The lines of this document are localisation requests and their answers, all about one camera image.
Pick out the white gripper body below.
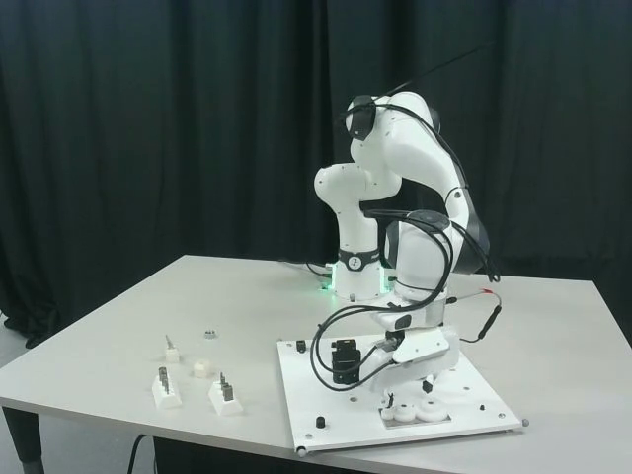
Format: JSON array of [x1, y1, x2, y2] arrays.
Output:
[[369, 343, 459, 396]]

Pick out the black D-SUB plug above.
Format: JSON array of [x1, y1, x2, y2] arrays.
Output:
[[329, 338, 362, 387]]

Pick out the white task board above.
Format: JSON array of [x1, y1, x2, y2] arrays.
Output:
[[276, 331, 529, 455]]

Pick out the white square peg holder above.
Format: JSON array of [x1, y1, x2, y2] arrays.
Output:
[[206, 380, 247, 417]]

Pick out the black box under table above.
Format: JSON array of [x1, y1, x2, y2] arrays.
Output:
[[152, 436, 356, 474]]

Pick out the white round peg holder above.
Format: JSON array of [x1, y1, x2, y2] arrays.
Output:
[[149, 373, 183, 411]]

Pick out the black curtain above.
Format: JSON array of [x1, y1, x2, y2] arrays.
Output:
[[0, 0, 632, 347]]

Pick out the black table leg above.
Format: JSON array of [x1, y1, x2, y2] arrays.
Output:
[[4, 405, 41, 474]]

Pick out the flat white mount plate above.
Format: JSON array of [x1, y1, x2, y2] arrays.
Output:
[[393, 327, 456, 365]]

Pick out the thin black rod on wire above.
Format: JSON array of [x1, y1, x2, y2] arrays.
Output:
[[447, 287, 506, 344]]

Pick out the black base cable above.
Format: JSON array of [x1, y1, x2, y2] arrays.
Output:
[[278, 260, 333, 277]]

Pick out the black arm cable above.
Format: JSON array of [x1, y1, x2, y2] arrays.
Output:
[[338, 41, 500, 282]]

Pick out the black floor cable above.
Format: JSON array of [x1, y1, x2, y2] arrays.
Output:
[[128, 433, 152, 474]]

